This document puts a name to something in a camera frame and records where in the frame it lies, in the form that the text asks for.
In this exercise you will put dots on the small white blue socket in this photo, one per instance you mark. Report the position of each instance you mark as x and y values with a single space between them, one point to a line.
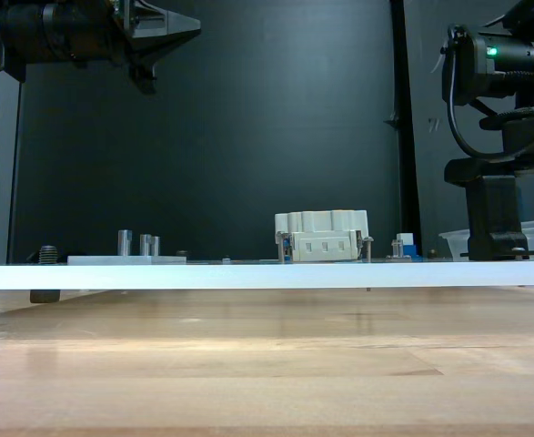
406 240

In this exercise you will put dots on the black wall post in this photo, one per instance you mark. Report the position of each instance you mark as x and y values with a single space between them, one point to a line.
407 182

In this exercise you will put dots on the white task board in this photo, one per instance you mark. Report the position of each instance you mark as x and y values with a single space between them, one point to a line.
266 277

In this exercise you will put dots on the clear plastic tub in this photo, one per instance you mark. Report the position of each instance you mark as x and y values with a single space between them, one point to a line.
453 243

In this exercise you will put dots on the short steel bar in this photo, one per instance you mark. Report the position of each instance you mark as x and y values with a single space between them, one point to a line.
125 243
144 246
156 246

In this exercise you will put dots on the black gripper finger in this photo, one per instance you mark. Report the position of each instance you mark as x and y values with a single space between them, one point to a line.
157 20
153 47

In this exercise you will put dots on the grey metal bar plate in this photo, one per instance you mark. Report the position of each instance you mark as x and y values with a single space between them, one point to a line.
112 259

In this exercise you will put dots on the beige connector housing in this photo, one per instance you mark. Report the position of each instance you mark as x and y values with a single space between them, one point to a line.
325 246

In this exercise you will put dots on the black board foot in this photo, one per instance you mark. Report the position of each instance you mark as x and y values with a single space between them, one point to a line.
44 297

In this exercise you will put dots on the black threaded screw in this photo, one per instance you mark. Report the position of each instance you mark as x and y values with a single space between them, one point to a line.
49 256

